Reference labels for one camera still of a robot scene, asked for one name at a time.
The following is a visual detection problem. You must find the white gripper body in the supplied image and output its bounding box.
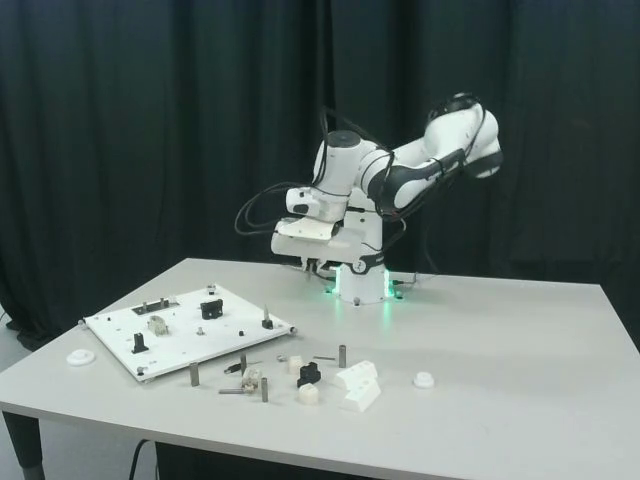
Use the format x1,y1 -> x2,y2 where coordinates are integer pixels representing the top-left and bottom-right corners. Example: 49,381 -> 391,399
270,225 -> 363,267

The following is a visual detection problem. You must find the black D-SUB plug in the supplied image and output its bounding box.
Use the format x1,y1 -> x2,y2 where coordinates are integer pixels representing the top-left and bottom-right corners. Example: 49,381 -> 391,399
296,363 -> 322,389

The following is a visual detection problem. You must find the long white holder block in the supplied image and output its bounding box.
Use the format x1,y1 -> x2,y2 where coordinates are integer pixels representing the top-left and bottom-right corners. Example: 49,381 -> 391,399
333,360 -> 379,389
343,379 -> 384,414

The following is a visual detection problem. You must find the metal D-SUB plug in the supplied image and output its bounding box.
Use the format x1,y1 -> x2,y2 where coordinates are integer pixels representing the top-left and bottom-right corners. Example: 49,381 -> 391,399
241,368 -> 264,397

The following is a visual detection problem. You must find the white task board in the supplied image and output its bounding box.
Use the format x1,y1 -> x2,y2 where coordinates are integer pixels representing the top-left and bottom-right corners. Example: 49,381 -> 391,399
79,282 -> 296,385

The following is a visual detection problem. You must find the black curtain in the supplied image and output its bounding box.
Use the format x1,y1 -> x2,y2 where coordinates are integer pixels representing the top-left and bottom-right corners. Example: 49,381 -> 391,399
0,0 -> 640,346

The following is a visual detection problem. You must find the black table leg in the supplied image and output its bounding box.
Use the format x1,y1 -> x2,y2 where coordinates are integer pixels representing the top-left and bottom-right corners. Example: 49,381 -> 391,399
0,409 -> 42,480

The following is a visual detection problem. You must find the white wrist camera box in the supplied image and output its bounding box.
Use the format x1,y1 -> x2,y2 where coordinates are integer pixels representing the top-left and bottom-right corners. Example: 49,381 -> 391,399
285,186 -> 327,218

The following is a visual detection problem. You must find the black wrist cable bundle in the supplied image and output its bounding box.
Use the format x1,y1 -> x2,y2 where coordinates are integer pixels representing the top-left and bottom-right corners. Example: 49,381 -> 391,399
235,181 -> 302,237

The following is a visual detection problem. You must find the black base cable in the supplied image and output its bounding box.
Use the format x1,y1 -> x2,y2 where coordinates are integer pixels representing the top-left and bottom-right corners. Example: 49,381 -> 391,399
384,209 -> 439,274

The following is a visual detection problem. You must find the black cable under table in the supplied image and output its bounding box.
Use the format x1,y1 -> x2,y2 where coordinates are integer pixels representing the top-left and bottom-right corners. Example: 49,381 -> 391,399
130,438 -> 157,480

